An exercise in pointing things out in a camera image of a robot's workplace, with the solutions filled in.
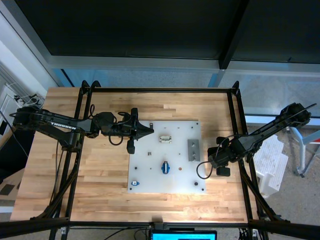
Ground black braided camera cable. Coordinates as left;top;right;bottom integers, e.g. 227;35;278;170
108;129;124;147

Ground black looped camera cable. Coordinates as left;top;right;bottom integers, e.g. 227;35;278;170
196;160;214;180

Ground cardboard box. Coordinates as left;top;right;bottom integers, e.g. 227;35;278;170
0;166;27;213

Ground small black camera mount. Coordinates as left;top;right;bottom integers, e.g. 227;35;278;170
151;216;165;230

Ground blue round mount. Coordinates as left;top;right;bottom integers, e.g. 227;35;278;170
160;161;172;175

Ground grey window frame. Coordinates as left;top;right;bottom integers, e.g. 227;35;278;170
0;0;320;87

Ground white taskboard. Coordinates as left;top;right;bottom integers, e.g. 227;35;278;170
126;120;208;195

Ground black aluminium frame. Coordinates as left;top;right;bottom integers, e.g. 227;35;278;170
0;79;320;240

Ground tangled cables bundle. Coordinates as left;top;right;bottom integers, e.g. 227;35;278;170
12;92;46;107

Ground white foam packing block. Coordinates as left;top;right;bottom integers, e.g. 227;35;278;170
251;136;290;200

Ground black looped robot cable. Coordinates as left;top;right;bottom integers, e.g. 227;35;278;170
116;111;133;124

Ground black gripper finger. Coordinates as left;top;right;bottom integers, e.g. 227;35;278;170
138;121;155;132
138;130;155;142

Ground grey metal stand legs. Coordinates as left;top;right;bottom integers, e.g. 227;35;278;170
281;122;320;179

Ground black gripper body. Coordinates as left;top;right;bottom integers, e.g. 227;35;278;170
114;107;140;155
207;144;236;178

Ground screen with blue edge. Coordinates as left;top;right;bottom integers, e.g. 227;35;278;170
149;229;218;240

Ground grey metal block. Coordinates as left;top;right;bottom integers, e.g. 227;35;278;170
187;138;202;163

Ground beige connector housing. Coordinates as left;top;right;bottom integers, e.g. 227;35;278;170
158;134;174;146

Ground white panelled cabinet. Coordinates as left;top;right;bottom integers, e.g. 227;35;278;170
0;59;48;131

